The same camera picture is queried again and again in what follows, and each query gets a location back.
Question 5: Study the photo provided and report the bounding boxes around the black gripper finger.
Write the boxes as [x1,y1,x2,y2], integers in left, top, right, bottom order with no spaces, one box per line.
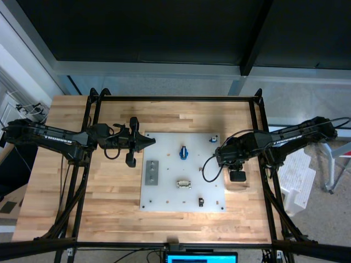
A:
[136,141,156,152]
[137,131,156,142]

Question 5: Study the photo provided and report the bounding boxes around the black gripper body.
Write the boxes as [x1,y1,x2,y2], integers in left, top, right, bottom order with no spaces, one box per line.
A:
[229,163,246,182]
[103,116,140,168]

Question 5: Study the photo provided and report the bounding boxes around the clear plastic tub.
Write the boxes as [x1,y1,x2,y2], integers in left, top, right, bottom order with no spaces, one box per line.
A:
[223,164,252,193]

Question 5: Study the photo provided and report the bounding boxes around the grey metal plate with posts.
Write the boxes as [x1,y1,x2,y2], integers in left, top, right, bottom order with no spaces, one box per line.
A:
[144,160,160,186]

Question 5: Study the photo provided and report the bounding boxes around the white board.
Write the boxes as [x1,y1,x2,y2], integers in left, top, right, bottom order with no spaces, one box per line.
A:
[139,132,227,213]

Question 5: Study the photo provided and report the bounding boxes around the white plastic step stool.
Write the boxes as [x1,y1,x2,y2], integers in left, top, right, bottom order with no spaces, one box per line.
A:
[276,150,316,218]

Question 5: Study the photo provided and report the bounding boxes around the blue laptop screen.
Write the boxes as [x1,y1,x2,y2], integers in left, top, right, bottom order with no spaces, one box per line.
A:
[163,251,239,263]

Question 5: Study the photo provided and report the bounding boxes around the brown cardboard box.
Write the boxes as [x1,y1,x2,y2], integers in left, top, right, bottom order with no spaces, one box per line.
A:
[0,182,28,226]

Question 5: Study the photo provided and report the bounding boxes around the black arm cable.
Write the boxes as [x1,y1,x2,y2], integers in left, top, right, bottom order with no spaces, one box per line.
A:
[103,142,122,161]
[202,155,222,182]

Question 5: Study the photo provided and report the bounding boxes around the black aluminium frame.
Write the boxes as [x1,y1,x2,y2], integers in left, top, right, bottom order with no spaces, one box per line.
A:
[0,87,351,263]

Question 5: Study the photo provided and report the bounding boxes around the white cable bundle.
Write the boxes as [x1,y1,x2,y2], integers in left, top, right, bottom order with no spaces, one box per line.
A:
[13,101,50,117]

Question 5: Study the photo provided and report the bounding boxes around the black table level camera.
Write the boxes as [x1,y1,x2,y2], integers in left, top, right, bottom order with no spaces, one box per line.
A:
[164,237,184,251]

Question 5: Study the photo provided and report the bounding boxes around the grey metal chair frame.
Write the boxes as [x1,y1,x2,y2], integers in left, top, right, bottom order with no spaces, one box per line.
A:
[315,138,351,195]

